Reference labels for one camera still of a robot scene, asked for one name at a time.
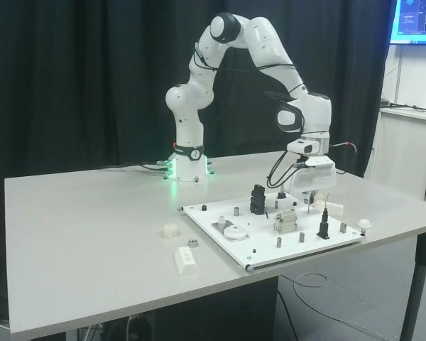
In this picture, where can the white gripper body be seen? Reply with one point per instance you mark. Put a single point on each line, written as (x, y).
(316, 179)

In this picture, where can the thin metal round peg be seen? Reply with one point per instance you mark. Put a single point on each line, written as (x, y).
(308, 207)

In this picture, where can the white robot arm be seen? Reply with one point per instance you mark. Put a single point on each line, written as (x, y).
(190, 120)

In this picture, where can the wide metal square peg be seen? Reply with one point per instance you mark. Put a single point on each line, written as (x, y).
(343, 227)

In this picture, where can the wide metal round peg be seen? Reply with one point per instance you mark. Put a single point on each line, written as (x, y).
(236, 211)

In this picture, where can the long white peg holder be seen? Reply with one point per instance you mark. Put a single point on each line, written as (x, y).
(186, 263)

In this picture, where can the small white block holder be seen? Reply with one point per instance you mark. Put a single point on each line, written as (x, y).
(320, 199)

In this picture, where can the small plug with pale tip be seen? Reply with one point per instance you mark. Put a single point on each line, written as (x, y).
(281, 194)

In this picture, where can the black D-SUB plug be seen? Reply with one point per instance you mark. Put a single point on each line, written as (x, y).
(257, 206)

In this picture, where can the white medium gear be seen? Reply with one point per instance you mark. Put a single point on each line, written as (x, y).
(364, 223)

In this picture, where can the white task board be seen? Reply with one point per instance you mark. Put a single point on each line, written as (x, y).
(262, 250)

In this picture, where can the white large gear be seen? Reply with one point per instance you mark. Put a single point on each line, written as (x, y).
(234, 232)

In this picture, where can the white small gear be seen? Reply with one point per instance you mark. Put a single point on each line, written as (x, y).
(221, 221)

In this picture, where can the metal hex nut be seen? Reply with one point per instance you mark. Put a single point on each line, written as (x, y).
(192, 243)

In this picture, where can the black table leg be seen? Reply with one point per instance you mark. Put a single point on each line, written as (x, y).
(417, 284)

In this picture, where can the small white cube holder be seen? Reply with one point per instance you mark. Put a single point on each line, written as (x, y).
(170, 231)

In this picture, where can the blue screen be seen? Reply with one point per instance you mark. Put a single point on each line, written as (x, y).
(417, 21)

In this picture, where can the black curtain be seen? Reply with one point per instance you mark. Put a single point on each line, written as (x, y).
(57, 71)

